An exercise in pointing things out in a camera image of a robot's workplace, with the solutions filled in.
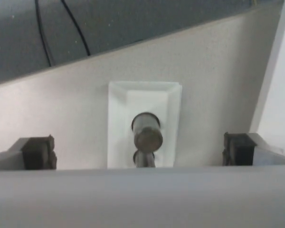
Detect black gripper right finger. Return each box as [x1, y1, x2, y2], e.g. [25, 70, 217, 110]
[222, 132, 285, 167]

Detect metal round peg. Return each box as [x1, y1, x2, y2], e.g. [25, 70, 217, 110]
[132, 151, 156, 169]
[131, 112, 163, 153]

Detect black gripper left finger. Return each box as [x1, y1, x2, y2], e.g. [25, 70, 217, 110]
[0, 134, 58, 171]

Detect white task board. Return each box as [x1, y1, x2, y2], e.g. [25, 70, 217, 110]
[248, 0, 285, 162]

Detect black floor cable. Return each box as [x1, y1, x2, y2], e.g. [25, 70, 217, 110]
[34, 0, 52, 68]
[61, 0, 91, 57]

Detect white two-hole peg holder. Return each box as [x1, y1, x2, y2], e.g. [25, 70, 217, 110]
[107, 81, 182, 169]

